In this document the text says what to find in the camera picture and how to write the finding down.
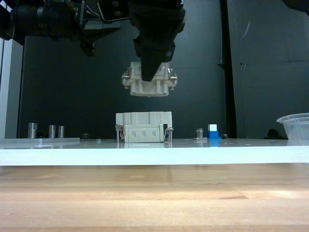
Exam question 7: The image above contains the blue socket holder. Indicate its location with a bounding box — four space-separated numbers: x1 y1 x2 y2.
207 130 222 141

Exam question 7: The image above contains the large notched metal cylinder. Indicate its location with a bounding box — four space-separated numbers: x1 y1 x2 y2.
28 122 39 139

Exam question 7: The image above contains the beige connector socket base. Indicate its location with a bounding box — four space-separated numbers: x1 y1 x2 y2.
115 111 173 143

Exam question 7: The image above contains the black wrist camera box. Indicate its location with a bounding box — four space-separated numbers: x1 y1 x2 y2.
96 0 131 23

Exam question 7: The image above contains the white board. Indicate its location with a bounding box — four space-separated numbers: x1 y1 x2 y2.
0 138 309 167

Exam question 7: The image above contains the black rounded object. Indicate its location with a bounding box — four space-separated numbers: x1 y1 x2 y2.
267 129 289 141

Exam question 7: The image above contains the clear acrylic plate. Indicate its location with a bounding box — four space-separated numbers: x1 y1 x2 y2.
0 137 81 149

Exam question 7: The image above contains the black frame post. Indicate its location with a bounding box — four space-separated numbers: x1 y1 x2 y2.
218 0 239 139

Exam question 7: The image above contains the light grey upright panel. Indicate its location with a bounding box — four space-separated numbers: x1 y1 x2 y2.
0 37 25 140

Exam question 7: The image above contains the beige HAN10-E connector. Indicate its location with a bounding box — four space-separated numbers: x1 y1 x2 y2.
121 61 180 98

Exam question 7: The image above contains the clear plastic peg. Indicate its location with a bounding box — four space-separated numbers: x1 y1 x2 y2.
193 128 208 142

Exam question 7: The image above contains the clear plastic tub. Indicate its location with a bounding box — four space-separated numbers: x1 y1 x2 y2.
276 113 309 147

